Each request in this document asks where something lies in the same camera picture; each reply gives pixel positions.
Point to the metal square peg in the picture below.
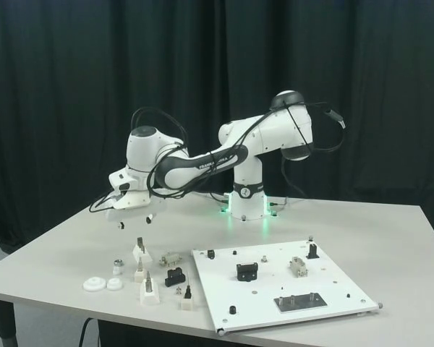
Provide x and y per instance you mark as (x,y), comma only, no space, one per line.
(140,243)

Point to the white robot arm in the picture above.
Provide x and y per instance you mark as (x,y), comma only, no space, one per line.
(260,144)

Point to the large white peg holder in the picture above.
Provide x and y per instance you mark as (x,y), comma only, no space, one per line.
(149,296)

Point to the small white peg holder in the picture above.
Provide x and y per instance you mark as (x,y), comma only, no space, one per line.
(140,276)

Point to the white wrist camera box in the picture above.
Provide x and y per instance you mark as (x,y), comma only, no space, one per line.
(123,180)

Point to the white two-peg holder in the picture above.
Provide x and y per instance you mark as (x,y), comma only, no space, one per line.
(141,256)

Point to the white task board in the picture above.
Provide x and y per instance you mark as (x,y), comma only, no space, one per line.
(275,282)

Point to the metal BNC plug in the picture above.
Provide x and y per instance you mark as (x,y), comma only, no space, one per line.
(179,290)

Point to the white medium gear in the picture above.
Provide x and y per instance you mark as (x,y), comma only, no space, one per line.
(115,283)

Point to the black curtains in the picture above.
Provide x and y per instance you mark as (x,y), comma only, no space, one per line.
(94,54)

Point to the black table leg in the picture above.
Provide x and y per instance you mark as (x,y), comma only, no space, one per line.
(1,321)

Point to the white plug holder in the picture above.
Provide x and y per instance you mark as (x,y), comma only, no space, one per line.
(188,304)

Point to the metal bolt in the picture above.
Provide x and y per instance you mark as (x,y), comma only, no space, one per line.
(118,262)

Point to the thick metal round peg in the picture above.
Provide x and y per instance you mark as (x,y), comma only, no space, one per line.
(149,282)

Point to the white small gear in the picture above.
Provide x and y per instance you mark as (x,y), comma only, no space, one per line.
(115,270)

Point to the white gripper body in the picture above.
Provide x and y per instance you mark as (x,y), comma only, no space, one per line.
(130,214)

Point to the white large gear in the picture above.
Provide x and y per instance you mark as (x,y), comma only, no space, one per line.
(94,283)

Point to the black D-SUB plug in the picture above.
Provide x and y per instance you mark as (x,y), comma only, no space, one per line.
(175,277)

